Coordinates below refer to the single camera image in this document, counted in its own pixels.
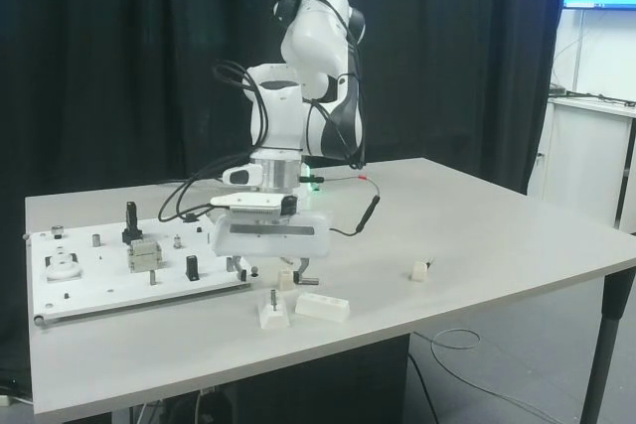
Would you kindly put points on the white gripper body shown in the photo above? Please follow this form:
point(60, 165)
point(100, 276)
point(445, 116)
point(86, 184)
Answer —
point(273, 242)

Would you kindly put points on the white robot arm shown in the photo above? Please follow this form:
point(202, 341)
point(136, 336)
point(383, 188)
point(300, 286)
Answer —
point(308, 46)

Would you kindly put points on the thin metal peg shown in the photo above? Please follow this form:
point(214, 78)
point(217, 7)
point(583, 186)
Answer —
point(272, 297)

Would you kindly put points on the white wedge-shaped peg holder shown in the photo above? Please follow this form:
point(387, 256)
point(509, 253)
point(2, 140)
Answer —
point(274, 317)

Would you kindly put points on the metal square peg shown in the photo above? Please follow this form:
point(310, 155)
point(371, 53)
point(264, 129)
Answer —
point(152, 277)

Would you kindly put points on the metal round peg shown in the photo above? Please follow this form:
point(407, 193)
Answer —
point(96, 240)

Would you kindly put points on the small white holder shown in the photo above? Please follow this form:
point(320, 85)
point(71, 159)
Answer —
point(286, 281)
point(419, 272)

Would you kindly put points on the white long holder with holes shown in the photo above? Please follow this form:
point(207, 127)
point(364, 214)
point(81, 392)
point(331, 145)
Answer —
point(323, 307)

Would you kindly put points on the small white sensor box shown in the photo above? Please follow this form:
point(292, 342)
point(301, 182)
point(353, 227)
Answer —
point(238, 176)

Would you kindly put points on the white task board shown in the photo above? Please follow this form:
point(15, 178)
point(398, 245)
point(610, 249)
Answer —
point(114, 285)

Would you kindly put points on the white large gear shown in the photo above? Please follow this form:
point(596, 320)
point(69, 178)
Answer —
point(64, 271)

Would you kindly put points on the black curtain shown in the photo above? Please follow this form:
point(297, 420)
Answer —
point(124, 71)

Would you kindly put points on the white cabinet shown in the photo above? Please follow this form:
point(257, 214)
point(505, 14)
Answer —
point(581, 156)

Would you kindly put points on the black table leg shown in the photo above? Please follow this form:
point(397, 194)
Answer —
point(603, 344)

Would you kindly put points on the flat white camera plate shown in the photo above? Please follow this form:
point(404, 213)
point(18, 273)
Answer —
point(248, 200)

